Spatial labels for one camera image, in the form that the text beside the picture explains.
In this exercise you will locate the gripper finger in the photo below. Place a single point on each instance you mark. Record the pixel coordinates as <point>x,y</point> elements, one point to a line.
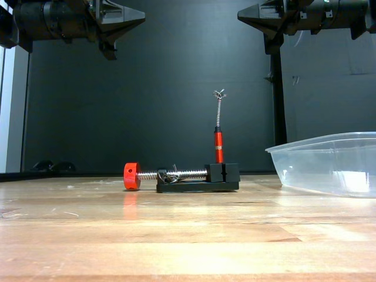
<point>258,14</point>
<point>129,14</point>
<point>113,30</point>
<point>270,28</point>

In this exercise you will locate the clear plastic tub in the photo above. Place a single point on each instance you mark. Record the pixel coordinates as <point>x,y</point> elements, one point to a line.
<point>293,164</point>

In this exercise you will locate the black clamp with red knob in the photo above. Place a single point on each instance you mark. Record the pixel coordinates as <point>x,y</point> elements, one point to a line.
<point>223,176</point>

